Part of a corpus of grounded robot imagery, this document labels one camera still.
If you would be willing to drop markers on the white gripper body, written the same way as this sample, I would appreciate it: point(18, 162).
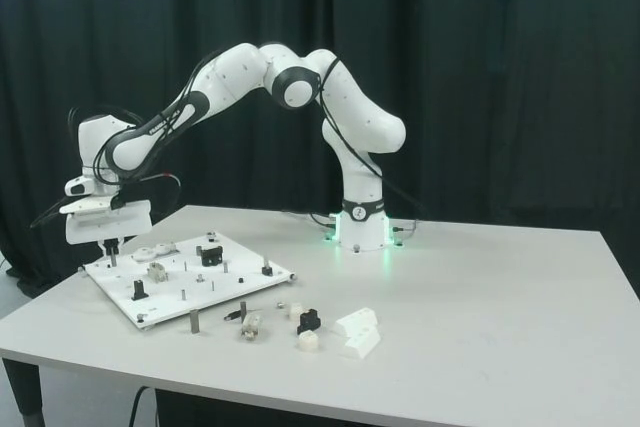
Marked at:
point(110, 224)

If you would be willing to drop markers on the metal round peg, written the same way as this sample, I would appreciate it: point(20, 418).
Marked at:
point(243, 311)

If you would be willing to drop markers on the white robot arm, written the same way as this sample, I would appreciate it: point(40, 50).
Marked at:
point(235, 72)

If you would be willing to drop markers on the metal square peg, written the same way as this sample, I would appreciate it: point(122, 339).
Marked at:
point(194, 323)

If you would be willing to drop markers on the small white peg holder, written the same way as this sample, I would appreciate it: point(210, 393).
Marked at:
point(295, 310)
point(308, 343)

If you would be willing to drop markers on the white large gear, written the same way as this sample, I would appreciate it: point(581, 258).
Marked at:
point(144, 253)

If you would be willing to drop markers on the flat white mounting plate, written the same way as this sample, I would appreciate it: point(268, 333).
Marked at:
point(82, 205)

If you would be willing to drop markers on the white medium gear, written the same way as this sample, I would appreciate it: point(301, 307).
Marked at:
point(165, 248)

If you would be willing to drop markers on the white task board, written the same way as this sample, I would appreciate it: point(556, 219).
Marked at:
point(165, 297)

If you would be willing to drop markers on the small black USB plug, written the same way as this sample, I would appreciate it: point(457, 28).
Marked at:
point(231, 317)

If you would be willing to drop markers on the clear Ethernet plug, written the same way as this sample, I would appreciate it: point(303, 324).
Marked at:
point(251, 329)

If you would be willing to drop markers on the dark table leg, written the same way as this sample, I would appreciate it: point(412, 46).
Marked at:
point(20, 392)

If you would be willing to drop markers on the black D-SUB plug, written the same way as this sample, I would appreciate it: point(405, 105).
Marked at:
point(307, 323)

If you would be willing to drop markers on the large white slanted holder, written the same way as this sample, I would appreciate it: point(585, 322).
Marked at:
point(360, 344)
point(356, 319)

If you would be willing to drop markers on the black curtain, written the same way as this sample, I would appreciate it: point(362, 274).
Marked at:
point(500, 47)

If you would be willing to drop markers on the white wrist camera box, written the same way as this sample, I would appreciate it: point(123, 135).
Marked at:
point(77, 187)

